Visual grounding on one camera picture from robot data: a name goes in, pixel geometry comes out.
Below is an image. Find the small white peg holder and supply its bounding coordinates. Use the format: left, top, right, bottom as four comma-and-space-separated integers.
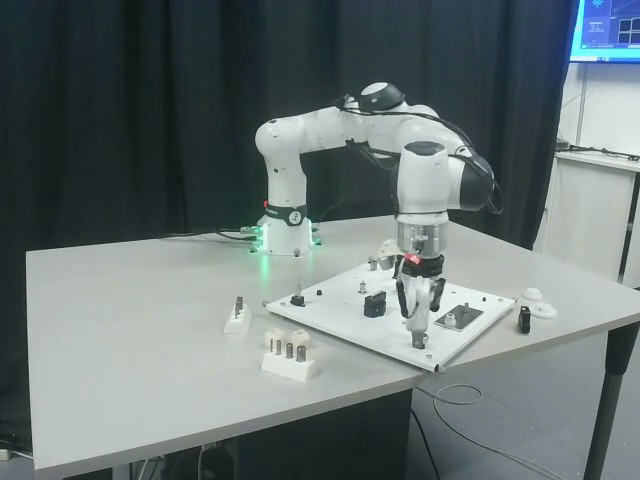
222, 307, 252, 336

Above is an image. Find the grey floor cable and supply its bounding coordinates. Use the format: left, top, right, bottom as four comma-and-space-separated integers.
413, 382, 591, 480

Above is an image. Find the white block holder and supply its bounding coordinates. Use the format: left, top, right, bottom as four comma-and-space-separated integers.
263, 326, 310, 351

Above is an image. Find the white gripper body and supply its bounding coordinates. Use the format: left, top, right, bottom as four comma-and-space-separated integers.
402, 277, 435, 336

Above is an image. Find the white task board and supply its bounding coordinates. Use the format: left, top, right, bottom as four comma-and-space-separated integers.
263, 259, 519, 374

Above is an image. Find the black table leg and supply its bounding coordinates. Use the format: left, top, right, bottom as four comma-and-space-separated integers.
583, 327, 640, 480

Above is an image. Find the large white peg holder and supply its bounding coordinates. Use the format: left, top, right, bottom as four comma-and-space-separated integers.
259, 349, 318, 384

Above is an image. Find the black block connector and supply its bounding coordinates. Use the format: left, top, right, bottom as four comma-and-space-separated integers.
363, 289, 388, 319

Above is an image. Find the blue screen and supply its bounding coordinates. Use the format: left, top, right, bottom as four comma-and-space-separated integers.
568, 0, 640, 65

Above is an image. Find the black base cable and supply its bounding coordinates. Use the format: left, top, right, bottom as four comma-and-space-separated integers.
160, 227, 262, 245

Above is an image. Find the black curtain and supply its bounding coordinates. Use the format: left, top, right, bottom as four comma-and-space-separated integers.
0, 0, 581, 257

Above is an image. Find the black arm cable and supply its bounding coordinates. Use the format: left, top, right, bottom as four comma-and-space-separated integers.
334, 92, 504, 217

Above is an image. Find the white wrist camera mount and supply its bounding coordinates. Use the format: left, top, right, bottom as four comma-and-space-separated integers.
377, 238, 404, 272

